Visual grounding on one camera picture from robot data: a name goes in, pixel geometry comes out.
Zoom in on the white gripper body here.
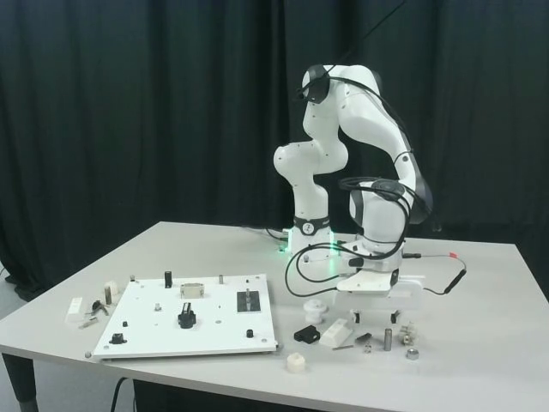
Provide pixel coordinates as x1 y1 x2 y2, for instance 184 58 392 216
335 276 426 311

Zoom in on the black round plug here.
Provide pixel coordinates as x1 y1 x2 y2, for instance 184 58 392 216
176 302 197 331

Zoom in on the white wedge holder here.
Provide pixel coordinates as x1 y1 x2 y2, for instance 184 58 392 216
320 318 355 346

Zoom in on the white large gear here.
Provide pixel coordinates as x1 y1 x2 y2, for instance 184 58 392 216
301 300 329 325

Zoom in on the black D-SUB plug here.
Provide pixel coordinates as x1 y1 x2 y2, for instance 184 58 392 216
293 325 323 344

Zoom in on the white task board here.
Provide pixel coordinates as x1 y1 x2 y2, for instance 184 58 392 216
91 274 281 360

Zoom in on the white flat holder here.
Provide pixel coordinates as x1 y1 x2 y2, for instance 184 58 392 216
63 296 85 324

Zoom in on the black curtain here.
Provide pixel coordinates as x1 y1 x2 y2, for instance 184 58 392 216
0 0 549 301

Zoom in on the black table leg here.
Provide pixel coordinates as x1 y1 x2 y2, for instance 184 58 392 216
1 352 36 412

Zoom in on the thin black rod on wire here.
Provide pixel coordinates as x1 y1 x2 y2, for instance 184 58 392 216
402 250 469 297

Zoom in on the black cable loop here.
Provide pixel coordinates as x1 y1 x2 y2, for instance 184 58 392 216
284 240 345 298

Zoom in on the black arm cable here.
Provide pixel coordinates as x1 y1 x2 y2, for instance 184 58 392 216
293 0 435 267

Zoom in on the black floor cable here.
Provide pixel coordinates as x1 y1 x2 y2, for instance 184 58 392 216
112 376 130 412

